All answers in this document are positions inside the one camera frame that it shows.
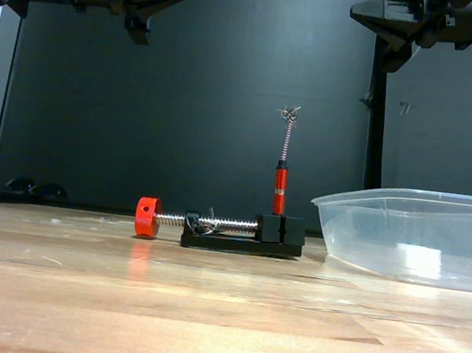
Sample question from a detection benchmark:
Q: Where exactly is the clear plastic tub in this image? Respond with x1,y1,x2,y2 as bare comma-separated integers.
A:
301,174,472,292

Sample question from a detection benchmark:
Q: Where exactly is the black vise with red knob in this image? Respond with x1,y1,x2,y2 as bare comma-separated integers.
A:
131,194,308,263

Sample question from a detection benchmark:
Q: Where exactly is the black aluminium frame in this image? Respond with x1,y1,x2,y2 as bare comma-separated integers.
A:
0,0,402,255

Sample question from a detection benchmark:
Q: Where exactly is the red RCA socket braided cable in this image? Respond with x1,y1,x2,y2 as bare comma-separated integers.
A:
186,178,290,248

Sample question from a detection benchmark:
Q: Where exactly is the black frame clamp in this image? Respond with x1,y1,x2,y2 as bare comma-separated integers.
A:
30,179,71,202
3,174,37,197

